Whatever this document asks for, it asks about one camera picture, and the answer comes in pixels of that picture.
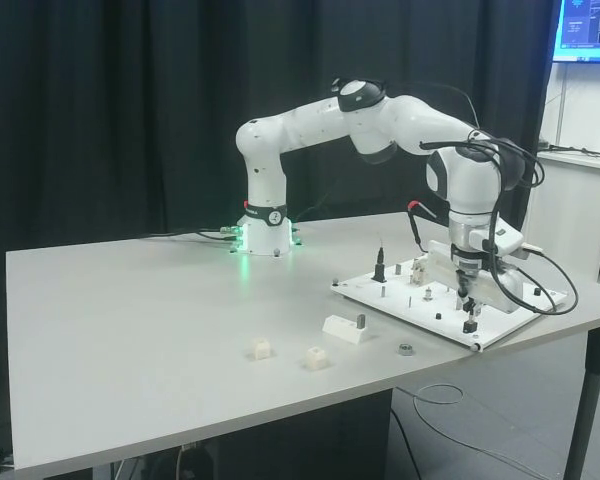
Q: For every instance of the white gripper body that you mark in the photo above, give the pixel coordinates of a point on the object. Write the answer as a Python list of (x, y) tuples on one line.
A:
[(500, 290)]

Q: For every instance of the black curtain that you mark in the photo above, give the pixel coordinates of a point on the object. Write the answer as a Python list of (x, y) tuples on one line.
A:
[(105, 100)]

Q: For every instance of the white gear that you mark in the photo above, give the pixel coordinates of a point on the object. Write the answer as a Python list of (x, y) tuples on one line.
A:
[(420, 270)]

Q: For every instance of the long white peg holder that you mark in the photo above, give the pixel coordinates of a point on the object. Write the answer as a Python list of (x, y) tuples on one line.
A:
[(342, 327)]

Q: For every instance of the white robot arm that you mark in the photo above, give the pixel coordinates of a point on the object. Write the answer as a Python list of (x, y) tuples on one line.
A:
[(295, 125)]

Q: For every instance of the dark metal square peg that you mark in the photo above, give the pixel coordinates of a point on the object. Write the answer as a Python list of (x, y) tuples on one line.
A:
[(362, 321)]

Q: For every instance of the metal BNC plug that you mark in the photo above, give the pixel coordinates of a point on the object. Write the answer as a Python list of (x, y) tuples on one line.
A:
[(427, 295)]

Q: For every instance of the clear Ethernet plug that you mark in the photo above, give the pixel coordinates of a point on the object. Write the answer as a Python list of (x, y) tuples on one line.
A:
[(471, 317)]

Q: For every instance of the white cabinet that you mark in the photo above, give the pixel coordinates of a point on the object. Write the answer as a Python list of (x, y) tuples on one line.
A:
[(580, 200)]

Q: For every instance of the white task board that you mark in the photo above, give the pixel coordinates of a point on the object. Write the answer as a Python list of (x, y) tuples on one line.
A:
[(410, 320)]

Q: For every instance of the white stepped small holder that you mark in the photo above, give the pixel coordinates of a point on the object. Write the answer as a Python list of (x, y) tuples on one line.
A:
[(258, 351)]

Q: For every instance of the black table leg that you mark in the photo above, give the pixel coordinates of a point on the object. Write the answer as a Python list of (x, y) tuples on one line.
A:
[(590, 400)]

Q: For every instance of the blue screen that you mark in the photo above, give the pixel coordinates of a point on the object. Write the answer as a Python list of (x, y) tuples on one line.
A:
[(587, 30)]

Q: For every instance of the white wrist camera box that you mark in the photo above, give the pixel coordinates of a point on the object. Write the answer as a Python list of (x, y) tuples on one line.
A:
[(500, 239)]

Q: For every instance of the white holder with square hole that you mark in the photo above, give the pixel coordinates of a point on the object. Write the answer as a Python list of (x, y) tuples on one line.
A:
[(316, 361)]

